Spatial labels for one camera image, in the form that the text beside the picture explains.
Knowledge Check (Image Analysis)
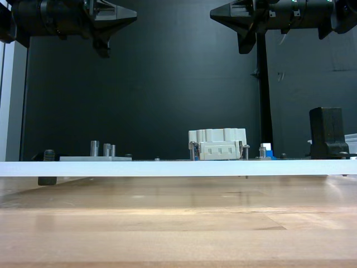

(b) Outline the grey metal plate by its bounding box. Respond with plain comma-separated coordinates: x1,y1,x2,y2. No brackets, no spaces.
59,156,132,162

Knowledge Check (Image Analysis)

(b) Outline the beige multi-pin connector housing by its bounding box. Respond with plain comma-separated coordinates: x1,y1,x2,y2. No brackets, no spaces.
188,128,248,161

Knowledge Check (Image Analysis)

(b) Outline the black aluminium frame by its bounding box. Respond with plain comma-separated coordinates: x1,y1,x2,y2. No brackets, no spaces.
250,33,274,160

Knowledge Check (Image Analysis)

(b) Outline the white task board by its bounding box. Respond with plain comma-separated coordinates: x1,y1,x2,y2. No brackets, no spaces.
0,160,357,178

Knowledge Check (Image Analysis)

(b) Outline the black USB socket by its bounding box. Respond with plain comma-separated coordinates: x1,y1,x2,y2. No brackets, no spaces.
308,107,351,159

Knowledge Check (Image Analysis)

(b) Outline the blue white small connector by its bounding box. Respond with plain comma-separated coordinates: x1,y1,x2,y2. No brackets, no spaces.
264,142,275,160

